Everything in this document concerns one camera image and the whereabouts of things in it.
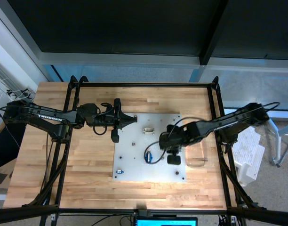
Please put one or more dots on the black camera on frame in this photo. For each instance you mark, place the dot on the black camera on frame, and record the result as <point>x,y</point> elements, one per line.
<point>142,210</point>

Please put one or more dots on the white stepped foam block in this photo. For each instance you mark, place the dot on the white stepped foam block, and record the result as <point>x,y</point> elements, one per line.
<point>247,160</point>

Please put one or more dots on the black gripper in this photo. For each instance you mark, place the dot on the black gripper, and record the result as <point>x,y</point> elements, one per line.
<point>173,160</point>
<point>116,120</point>

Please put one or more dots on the grey window sill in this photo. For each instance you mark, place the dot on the grey window sill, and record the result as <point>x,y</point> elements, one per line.
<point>111,57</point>

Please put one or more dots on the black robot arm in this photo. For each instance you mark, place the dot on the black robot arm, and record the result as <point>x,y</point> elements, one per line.
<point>217,123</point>
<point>52,115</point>

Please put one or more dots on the black D-sub connector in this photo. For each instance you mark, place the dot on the black D-sub connector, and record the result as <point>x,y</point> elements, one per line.
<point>148,157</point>

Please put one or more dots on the blue square mount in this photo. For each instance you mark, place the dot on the blue square mount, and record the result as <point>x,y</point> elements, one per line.
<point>116,173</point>

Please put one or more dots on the clear plastic tub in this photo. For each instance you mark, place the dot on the clear plastic tub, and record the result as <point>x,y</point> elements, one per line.
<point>195,163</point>

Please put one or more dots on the blue round connector mount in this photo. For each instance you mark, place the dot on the blue round connector mount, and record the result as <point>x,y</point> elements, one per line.
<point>152,156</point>

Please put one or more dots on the black wall pillar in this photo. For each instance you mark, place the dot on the black wall pillar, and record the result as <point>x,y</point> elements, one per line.
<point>212,35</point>

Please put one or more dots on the beige rectangular connector housing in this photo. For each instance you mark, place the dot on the beige rectangular connector housing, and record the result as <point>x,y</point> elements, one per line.
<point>148,131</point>

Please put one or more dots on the cardboard box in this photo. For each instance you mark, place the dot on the cardboard box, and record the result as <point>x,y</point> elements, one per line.
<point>2,171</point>

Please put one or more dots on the white task board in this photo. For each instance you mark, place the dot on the white task board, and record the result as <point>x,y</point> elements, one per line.
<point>139,169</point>

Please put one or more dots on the grey metal stand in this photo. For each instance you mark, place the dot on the grey metal stand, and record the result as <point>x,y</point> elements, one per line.
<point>278,146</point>

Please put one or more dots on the laptop screen blue edge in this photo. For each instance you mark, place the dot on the laptop screen blue edge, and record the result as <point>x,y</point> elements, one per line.
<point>165,222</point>

